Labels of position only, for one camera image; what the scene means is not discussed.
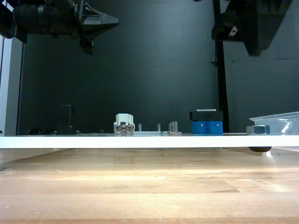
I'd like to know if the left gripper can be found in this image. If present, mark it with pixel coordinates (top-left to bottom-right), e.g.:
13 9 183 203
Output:
14 0 119 55

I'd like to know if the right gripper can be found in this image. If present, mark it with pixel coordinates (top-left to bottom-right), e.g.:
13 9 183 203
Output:
211 0 294 57

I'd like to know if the steel nut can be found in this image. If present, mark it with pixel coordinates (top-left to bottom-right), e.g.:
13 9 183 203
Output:
246 125 271 135

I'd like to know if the clear plastic container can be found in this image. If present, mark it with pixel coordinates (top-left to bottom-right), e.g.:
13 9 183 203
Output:
248 111 299 136

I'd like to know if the black flat block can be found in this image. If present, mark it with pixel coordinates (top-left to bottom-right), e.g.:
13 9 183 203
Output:
189 109 224 122

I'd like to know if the beige many-pin connector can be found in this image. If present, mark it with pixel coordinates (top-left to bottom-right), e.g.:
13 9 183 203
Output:
114 113 136 137

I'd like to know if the blue socket block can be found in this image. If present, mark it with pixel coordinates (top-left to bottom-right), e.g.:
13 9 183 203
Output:
191 120 224 135

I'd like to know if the clear holder block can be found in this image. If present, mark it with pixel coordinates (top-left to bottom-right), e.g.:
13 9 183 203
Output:
134 131 169 137

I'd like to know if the white task board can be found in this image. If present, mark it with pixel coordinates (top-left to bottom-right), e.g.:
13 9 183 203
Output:
0 133 299 153

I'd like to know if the steel peg cluster fitting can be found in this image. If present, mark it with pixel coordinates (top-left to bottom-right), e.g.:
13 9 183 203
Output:
168 120 183 137

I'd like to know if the black bracket block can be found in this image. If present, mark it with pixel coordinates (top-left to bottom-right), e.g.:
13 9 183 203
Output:
57 105 76 134

